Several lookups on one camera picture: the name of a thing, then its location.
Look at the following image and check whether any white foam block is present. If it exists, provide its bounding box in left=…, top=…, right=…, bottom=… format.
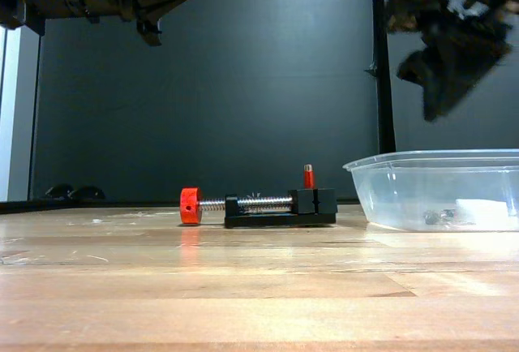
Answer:
left=454, top=197, right=510, bottom=220

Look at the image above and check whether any black frame corner bracket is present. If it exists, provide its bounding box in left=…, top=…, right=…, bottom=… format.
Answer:
left=44, top=183, right=75, bottom=201
left=69, top=185, right=106, bottom=201

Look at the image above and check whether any black vise with red knob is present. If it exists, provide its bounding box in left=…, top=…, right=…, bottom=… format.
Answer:
left=179, top=187, right=338, bottom=230

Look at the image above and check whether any clear plastic container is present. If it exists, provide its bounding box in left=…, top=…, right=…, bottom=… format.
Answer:
left=342, top=148, right=519, bottom=234

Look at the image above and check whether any black metal frame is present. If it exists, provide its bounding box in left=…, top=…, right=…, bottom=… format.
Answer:
left=0, top=199, right=362, bottom=215

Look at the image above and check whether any black wall post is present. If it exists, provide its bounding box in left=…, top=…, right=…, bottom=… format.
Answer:
left=364, top=0, right=397, bottom=154

